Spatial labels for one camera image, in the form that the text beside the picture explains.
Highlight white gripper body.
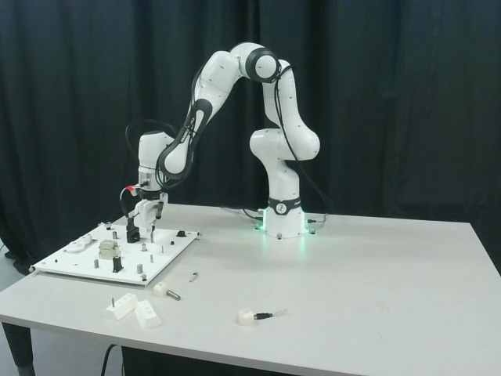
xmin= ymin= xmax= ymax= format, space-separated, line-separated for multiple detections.
xmin=134 ymin=200 xmax=158 ymax=230

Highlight white peg holder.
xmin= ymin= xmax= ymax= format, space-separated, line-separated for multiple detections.
xmin=104 ymin=294 xmax=138 ymax=321
xmin=134 ymin=299 xmax=162 ymax=329

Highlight white task board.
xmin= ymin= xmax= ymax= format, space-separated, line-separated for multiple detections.
xmin=30 ymin=222 xmax=203 ymax=289

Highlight black curtains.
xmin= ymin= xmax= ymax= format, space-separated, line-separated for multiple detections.
xmin=0 ymin=0 xmax=501 ymax=255

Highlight black base cable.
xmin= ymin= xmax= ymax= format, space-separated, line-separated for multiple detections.
xmin=221 ymin=206 xmax=264 ymax=220

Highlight black forearm cable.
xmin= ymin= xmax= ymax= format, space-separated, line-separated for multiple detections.
xmin=124 ymin=66 xmax=214 ymax=185

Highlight black floor cable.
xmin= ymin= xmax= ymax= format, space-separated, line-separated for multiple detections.
xmin=102 ymin=343 xmax=121 ymax=376

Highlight black upper arm cable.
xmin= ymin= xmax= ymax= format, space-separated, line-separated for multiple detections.
xmin=273 ymin=62 xmax=337 ymax=216

